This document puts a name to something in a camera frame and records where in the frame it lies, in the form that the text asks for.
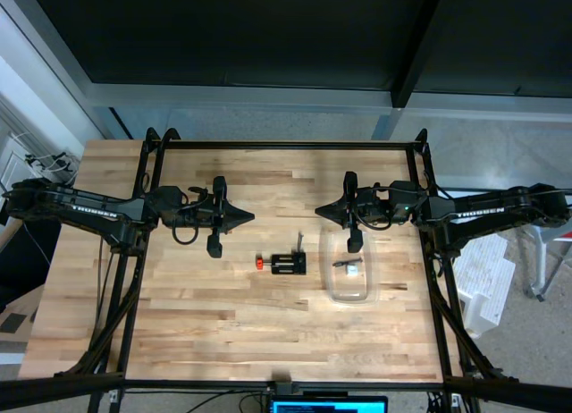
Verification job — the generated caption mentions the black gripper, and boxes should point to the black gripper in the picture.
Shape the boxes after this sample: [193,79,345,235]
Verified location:
[194,176,256,258]
[315,172,373,255]

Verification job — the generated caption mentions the clear plastic container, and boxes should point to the clear plastic container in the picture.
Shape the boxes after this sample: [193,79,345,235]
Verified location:
[322,228,379,306]

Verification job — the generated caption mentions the black vise with orange knob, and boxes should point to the black vise with orange knob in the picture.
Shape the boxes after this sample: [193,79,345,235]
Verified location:
[255,250,309,276]

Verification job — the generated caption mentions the white stepped plastic stool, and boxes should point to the white stepped plastic stool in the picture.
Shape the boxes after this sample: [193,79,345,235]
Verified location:
[450,232,517,341]

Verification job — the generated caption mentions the black structural column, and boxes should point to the black structural column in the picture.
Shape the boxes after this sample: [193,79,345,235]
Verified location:
[391,0,448,109]

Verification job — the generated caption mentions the laptop screen with blue edge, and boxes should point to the laptop screen with blue edge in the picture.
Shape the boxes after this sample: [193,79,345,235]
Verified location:
[267,395,389,413]

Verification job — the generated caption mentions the grey metal chair legs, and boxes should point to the grey metal chair legs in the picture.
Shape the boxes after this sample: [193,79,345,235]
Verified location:
[522,220,572,303]

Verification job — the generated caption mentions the brown cardboard box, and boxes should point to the brown cardboard box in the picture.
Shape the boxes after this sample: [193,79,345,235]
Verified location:
[0,282,46,342]

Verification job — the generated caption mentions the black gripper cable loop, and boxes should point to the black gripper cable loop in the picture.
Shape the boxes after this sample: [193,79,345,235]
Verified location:
[349,183,407,232]
[172,220,201,246]

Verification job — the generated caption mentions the black metal table frame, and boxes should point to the black metal table frame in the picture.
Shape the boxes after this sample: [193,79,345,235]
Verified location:
[0,126,572,413]

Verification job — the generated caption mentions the tangle of cables and plugs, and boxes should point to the tangle of cables and plugs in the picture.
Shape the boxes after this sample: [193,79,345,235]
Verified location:
[21,151,78,175]

